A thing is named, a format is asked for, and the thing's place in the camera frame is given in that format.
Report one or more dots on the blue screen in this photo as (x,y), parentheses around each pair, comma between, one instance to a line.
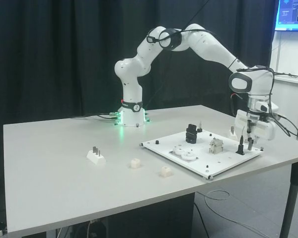
(291,15)

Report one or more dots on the small metal bolt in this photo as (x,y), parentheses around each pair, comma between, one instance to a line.
(200,129)

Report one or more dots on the white round peg holder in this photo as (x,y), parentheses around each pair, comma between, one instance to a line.
(95,158)

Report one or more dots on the white small gear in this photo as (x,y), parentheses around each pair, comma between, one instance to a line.
(178,151)

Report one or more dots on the white square peg holder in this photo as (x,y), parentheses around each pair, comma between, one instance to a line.
(232,135)

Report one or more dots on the metal connector block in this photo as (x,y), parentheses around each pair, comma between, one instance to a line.
(216,146)

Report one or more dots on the large metal square peg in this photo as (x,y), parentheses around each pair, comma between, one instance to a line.
(250,146)

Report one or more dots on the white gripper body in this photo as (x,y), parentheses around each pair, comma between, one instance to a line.
(265,130)

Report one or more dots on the cream plug holder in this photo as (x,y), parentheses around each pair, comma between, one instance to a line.
(166,172)
(136,163)

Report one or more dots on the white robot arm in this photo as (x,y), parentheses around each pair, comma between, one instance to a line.
(129,81)

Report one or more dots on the white task board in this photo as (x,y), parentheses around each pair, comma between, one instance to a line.
(164,148)

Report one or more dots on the dark grey table leg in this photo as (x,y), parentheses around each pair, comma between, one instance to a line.
(294,198)

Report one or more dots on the black curtain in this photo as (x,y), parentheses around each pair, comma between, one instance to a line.
(52,62)

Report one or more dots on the white medium gear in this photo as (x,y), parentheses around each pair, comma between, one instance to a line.
(189,156)

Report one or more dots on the white cabinet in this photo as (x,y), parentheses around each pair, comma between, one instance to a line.
(293,99)

